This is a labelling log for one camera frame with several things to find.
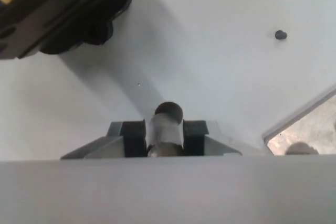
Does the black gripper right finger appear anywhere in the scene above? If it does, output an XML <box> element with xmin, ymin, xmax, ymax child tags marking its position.
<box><xmin>182</xmin><ymin>120</ymin><xmax>243</xmax><ymax>156</ymax></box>

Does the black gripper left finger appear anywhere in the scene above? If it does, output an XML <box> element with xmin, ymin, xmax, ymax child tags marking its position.
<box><xmin>59</xmin><ymin>120</ymin><xmax>148</xmax><ymax>160</ymax></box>

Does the metal round peg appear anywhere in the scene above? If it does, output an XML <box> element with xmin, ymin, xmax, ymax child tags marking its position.
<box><xmin>146</xmin><ymin>113</ymin><xmax>184</xmax><ymax>158</ymax></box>

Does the white task board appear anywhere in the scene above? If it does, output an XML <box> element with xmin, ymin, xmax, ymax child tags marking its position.
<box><xmin>0</xmin><ymin>0</ymin><xmax>336</xmax><ymax>162</ymax></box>

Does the black D-SUB plug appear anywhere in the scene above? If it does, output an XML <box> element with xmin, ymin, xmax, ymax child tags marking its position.
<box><xmin>0</xmin><ymin>0</ymin><xmax>134</xmax><ymax>60</ymax></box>

